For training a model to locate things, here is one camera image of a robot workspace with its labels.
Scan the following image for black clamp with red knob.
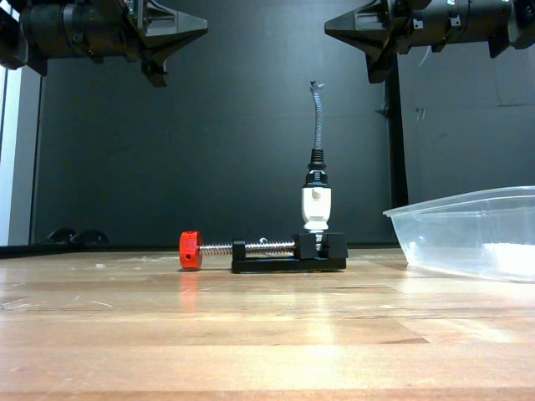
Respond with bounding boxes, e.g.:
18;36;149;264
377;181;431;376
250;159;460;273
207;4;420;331
179;229;349;275

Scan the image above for white receptacle socket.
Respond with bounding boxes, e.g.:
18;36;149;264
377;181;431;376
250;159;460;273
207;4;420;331
300;186;334;251

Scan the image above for black plug with braided cable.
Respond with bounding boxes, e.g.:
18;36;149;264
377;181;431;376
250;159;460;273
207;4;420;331
303;79;329;189

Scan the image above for clear plastic tub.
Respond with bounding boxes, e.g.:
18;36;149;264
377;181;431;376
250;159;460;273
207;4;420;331
382;185;535;284

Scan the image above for black curved frame bracket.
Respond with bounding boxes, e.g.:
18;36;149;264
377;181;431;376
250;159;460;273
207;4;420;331
74;229;110;245
47;227;77;245

